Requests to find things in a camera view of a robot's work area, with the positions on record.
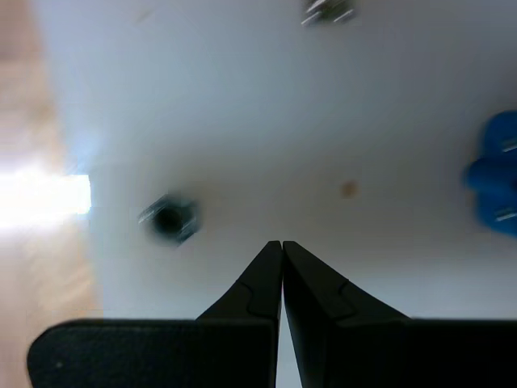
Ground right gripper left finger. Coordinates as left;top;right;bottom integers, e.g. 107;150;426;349
27;240;283;388

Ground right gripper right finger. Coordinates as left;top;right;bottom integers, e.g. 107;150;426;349
282;240;517;388

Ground steel nut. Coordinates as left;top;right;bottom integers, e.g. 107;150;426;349
137;193;200;246

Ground blue socket block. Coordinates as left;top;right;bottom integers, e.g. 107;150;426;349
462;111;517;235

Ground white task board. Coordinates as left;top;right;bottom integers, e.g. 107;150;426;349
34;0;517;388

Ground short steel peg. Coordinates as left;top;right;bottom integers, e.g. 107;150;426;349
301;0;359;27

